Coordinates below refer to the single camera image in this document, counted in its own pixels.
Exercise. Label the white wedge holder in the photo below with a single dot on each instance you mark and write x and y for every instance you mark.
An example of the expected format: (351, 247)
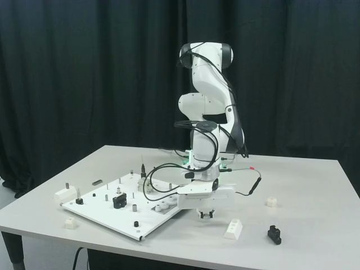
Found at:
(233, 229)

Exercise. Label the white peg holder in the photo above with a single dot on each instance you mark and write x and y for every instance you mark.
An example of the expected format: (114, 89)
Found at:
(63, 194)

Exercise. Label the black waterproof plug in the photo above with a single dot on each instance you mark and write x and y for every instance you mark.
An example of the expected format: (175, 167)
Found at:
(143, 170)

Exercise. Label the white large gear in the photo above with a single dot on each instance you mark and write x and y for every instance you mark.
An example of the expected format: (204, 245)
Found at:
(170, 202)

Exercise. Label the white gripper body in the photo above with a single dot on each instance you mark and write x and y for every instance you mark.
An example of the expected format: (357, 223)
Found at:
(202, 201)

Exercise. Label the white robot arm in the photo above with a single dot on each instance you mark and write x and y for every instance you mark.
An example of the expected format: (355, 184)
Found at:
(208, 70)

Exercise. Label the metal BNC plug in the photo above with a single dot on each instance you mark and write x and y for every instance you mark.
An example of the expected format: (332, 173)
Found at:
(119, 191)

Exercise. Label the thin black rod red tag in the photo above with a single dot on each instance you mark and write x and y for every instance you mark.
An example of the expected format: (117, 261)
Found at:
(254, 185)

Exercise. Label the white small gear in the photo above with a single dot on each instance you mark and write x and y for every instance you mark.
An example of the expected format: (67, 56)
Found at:
(159, 207)

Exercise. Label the black curtain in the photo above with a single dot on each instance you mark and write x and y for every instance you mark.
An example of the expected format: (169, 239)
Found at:
(84, 70)

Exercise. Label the small white cube holder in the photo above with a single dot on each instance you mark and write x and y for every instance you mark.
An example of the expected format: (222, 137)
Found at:
(70, 223)
(272, 202)

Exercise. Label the metal round peg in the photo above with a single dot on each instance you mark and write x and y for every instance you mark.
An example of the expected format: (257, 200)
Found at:
(79, 194)

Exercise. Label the white task board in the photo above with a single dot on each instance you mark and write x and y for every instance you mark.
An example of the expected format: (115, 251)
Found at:
(112, 216)

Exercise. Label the black table leg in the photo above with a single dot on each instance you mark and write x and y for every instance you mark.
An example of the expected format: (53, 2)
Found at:
(12, 250)

